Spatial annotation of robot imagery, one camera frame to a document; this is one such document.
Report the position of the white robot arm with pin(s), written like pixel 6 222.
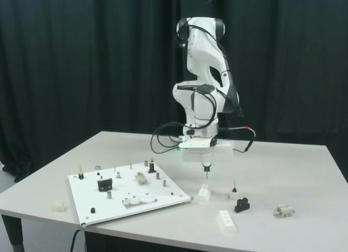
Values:
pixel 199 58

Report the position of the beige metal plug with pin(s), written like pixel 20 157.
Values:
pixel 283 210

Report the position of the white large gear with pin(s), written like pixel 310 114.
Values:
pixel 148 198

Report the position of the small white peg holder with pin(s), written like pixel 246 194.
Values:
pixel 233 195

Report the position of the black curtain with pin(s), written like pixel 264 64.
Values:
pixel 81 58

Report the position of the thin metal peg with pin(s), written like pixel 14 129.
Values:
pixel 233 186

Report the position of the white medium gear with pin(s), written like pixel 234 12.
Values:
pixel 134 200

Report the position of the black D-SUB plug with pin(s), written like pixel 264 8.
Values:
pixel 242 205

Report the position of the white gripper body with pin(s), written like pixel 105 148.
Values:
pixel 206 154

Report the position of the white task board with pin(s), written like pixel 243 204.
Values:
pixel 152 197

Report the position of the black table leg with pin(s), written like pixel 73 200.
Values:
pixel 11 233

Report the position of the white small gear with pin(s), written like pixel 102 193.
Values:
pixel 126 201

